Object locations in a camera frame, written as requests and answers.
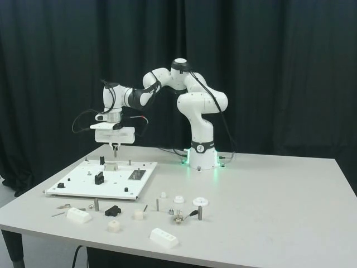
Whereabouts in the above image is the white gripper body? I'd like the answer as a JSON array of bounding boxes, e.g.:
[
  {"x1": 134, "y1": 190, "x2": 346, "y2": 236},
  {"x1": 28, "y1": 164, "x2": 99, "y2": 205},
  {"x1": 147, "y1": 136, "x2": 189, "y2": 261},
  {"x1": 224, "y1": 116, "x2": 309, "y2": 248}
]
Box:
[{"x1": 94, "y1": 127, "x2": 137, "y2": 143}]

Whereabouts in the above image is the white peg holder block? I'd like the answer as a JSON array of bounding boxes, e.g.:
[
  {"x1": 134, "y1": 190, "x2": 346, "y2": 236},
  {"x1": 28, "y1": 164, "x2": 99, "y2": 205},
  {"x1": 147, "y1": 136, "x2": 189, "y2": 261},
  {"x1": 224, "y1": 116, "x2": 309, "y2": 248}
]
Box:
[
  {"x1": 66, "y1": 207, "x2": 92, "y2": 224},
  {"x1": 149, "y1": 227, "x2": 179, "y2": 248}
]

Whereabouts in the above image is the white task board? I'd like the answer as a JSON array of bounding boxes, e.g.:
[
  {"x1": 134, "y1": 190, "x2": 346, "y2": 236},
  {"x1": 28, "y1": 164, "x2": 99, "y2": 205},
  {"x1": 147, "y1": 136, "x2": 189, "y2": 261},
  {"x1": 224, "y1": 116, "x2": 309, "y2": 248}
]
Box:
[{"x1": 44, "y1": 157, "x2": 158, "y2": 202}]

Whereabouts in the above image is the black D-SUB plug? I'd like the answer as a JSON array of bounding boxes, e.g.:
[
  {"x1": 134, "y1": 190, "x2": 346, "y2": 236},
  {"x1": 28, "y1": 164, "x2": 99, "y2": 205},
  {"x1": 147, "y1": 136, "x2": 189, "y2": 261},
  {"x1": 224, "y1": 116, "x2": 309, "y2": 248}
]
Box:
[{"x1": 104, "y1": 205, "x2": 123, "y2": 217}]

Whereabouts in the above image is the small white cube holder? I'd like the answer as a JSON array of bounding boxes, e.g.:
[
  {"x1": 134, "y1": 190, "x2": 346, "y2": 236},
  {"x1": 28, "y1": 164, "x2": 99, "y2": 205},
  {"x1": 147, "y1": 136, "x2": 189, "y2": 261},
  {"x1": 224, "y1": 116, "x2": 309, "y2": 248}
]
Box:
[{"x1": 108, "y1": 220, "x2": 123, "y2": 233}]

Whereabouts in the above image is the black table leg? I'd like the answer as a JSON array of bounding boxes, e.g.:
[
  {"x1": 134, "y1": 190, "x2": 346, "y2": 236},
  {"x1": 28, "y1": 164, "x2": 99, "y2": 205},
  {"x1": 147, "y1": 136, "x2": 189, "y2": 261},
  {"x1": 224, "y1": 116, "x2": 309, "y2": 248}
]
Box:
[{"x1": 0, "y1": 229, "x2": 22, "y2": 268}]

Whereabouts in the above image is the black curtain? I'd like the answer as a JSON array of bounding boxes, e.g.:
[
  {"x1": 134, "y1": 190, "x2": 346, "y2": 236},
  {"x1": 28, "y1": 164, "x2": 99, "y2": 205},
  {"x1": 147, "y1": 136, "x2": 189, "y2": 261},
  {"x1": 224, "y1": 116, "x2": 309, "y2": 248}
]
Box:
[{"x1": 0, "y1": 0, "x2": 357, "y2": 198}]

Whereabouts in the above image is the black cable at arm foot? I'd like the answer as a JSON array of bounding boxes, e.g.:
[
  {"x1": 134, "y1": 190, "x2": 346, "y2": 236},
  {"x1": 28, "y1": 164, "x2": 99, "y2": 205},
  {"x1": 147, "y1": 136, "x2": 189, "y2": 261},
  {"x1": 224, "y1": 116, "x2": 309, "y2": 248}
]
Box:
[{"x1": 158, "y1": 146, "x2": 190, "y2": 157}]

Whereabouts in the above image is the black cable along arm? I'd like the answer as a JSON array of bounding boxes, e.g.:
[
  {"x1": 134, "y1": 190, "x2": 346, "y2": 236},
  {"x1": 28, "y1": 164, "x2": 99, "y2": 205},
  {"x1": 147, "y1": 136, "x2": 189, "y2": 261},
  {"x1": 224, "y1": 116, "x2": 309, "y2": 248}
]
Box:
[{"x1": 189, "y1": 69, "x2": 238, "y2": 157}]

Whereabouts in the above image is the black cable under table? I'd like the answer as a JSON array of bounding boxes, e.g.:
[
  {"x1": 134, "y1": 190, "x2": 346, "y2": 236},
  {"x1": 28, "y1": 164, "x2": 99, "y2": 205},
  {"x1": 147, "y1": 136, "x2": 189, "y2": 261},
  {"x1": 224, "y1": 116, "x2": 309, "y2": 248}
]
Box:
[{"x1": 73, "y1": 245, "x2": 88, "y2": 268}]

